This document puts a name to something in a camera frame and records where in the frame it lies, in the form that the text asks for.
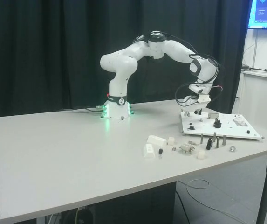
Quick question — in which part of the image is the grey floor cable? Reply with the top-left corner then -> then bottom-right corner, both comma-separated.
185,179 -> 267,224

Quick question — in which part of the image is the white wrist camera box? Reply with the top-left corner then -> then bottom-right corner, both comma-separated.
188,84 -> 205,94

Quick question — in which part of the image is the white cabinet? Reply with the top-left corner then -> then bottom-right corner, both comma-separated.
236,69 -> 267,135

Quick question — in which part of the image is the white long peg holder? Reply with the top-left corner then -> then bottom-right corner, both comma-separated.
147,134 -> 167,146
143,144 -> 158,160

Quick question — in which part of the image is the black curtain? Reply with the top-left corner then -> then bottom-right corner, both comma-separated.
0,0 -> 255,164

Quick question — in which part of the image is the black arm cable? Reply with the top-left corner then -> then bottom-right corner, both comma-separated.
133,30 -> 221,107

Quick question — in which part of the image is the white metal connector part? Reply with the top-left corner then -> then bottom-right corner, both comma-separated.
177,144 -> 193,155

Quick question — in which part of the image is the black base cable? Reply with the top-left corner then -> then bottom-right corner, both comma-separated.
63,105 -> 106,113

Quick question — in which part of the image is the white task board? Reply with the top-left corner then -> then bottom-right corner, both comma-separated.
179,111 -> 266,142

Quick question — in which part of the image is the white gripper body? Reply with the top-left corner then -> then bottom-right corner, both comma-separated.
181,94 -> 211,110

